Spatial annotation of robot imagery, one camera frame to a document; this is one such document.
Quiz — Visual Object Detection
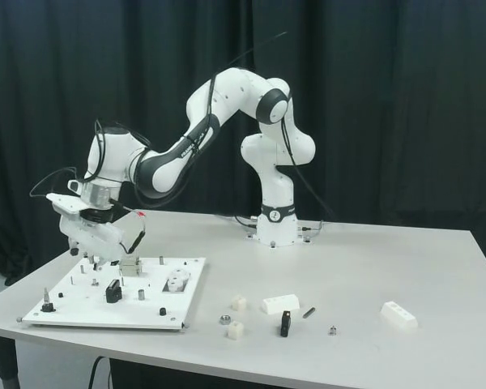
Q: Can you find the long white peg holder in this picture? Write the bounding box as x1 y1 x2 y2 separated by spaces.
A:
380 300 420 331
260 293 301 315

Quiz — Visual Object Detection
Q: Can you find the black cable under table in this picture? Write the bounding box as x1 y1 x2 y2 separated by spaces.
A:
89 355 112 389

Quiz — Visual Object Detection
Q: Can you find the black base cable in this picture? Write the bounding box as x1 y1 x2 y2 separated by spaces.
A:
301 220 326 237
232 214 261 229

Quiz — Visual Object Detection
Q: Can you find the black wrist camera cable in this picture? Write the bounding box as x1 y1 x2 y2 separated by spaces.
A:
29 167 91 200

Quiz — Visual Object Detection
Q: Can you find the thin black rod red tag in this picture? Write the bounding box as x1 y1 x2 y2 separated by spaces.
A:
123 208 149 255

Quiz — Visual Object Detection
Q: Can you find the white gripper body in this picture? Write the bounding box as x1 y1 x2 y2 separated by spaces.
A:
58 213 126 263

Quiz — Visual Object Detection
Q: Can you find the white task board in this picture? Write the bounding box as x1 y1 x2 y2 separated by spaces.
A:
18 256 208 334

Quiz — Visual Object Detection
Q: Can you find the flat white mounting plate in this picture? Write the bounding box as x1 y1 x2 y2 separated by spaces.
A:
45 192 127 224

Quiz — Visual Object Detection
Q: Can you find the black D-SUB plug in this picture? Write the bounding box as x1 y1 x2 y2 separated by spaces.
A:
104 278 123 305

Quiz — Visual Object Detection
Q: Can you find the silver flange ring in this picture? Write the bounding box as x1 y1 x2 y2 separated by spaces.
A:
82 182 122 209

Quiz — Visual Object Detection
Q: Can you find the black curtain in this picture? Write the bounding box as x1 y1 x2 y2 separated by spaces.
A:
0 0 486 284

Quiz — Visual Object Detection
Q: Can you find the dark table leg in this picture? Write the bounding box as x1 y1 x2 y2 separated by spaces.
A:
0 332 19 389

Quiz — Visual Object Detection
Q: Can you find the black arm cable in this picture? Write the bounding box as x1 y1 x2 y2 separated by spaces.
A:
93 31 335 222

